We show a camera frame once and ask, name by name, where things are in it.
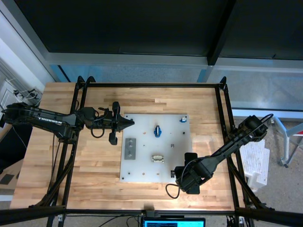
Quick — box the laptop screen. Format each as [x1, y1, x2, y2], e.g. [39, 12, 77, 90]
[141, 217, 206, 227]

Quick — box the black aluminium frame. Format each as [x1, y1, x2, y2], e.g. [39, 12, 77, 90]
[0, 75, 303, 227]

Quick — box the white cable bundle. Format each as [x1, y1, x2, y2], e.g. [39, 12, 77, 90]
[13, 88, 40, 100]

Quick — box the beige multi-pin connector housing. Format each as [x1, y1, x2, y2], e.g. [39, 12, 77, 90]
[151, 154, 165, 164]

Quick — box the black right elbow cable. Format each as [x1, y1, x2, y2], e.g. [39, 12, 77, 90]
[259, 113, 275, 130]

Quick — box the black wall post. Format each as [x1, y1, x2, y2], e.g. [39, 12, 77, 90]
[207, 0, 237, 66]

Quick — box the white task board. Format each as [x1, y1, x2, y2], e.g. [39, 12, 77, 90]
[119, 113, 195, 184]

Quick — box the whiteboard stand with red panel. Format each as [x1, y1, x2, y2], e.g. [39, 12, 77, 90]
[271, 115, 303, 169]

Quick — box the brown cardboard box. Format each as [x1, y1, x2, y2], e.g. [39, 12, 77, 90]
[0, 158, 24, 194]

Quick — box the black case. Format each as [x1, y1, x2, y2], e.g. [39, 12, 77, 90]
[0, 124, 33, 175]

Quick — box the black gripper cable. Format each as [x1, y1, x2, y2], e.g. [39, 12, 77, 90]
[165, 182, 182, 199]
[90, 118, 105, 139]

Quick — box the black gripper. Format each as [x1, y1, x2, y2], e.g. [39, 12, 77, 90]
[174, 153, 202, 195]
[103, 101, 135, 145]

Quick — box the grey metal bar plate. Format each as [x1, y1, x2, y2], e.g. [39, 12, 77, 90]
[124, 138, 137, 161]

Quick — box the white foam block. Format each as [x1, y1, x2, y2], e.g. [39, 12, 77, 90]
[240, 138, 270, 192]

